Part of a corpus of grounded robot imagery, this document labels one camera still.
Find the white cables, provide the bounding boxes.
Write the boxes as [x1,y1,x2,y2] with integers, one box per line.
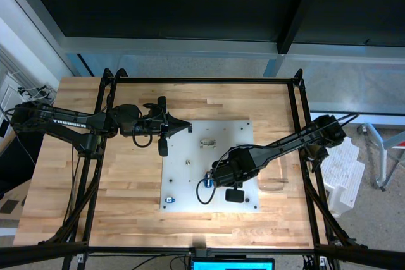
[17,85,54,100]

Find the grey metal cart frame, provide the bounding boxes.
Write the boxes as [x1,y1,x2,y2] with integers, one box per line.
[356,122,405,192]

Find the blue laptop screen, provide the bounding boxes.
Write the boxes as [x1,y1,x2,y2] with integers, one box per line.
[189,257,275,270]

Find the clear plastic tub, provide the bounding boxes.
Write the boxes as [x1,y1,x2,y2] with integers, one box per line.
[256,152,291,193]

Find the white taskboard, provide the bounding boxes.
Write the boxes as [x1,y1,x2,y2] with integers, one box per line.
[159,120,261,213]

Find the white connector housing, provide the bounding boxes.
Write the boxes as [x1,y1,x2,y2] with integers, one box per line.
[199,138,218,150]

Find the black table frame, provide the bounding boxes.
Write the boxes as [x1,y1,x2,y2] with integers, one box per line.
[0,66,373,270]

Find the black camera cable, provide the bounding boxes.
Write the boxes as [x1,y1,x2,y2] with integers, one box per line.
[131,130,153,148]
[196,145,244,205]

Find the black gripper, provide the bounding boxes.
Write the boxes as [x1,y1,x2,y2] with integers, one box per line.
[211,156,258,204]
[136,96,193,157]

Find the black table camera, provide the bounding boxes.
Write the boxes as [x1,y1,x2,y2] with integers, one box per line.
[192,240,208,259]

